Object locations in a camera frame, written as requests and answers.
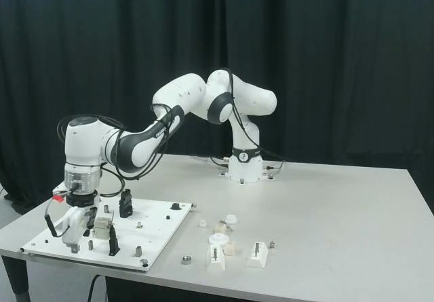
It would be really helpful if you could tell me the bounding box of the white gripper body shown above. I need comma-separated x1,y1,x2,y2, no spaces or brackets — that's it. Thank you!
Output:
60,206,87,248

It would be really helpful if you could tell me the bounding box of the white peg holder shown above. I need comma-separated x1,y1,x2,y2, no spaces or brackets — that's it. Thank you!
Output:
245,242,271,268
205,246,227,271

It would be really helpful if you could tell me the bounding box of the black D-SUB plug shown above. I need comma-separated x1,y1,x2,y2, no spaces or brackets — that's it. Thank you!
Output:
119,189,134,219

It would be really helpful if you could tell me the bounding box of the dark table leg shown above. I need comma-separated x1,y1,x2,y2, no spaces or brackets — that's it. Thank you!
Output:
3,257,28,302

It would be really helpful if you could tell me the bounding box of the white task board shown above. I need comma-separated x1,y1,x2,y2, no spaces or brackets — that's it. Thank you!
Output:
19,193,198,273

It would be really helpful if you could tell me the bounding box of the white large gear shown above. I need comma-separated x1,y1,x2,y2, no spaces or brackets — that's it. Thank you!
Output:
208,233,229,248

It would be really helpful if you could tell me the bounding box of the black curtain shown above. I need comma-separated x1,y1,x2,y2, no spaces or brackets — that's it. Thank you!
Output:
0,0,434,211

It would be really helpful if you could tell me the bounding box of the black plug with grey cable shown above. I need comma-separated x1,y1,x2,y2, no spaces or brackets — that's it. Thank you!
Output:
108,224,121,257

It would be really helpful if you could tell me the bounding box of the black cable under table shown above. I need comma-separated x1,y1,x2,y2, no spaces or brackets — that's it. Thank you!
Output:
88,273,106,302

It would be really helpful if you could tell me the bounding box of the black base cable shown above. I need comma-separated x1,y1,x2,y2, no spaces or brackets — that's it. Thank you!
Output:
262,161,288,181
209,155,232,168

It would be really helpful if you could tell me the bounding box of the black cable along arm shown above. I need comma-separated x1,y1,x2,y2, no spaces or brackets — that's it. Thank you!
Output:
56,68,262,181

